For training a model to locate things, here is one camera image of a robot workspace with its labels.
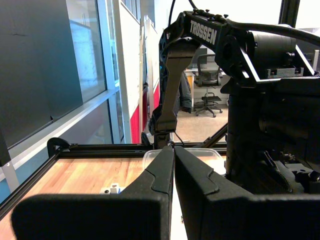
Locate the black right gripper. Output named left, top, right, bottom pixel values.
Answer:
left=226, top=139, right=320, bottom=196

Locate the clear plastic tub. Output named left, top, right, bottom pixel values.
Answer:
left=143, top=148, right=227, bottom=176

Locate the white red partition panel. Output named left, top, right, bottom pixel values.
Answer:
left=113, top=0, right=162, bottom=145

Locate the black office chair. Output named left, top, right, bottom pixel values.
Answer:
left=193, top=53, right=225, bottom=118

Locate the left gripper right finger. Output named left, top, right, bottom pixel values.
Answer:
left=174, top=146, right=320, bottom=240

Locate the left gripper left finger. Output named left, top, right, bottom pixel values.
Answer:
left=11, top=145, right=175, bottom=240

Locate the dark hanging jacket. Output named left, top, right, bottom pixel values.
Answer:
left=176, top=71, right=193, bottom=115

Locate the grey metal window frame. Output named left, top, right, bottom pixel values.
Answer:
left=0, top=0, right=126, bottom=201

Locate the black aluminium frame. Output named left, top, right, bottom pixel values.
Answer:
left=0, top=0, right=301, bottom=213

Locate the black looped cable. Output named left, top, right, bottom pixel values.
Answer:
left=224, top=18, right=320, bottom=47

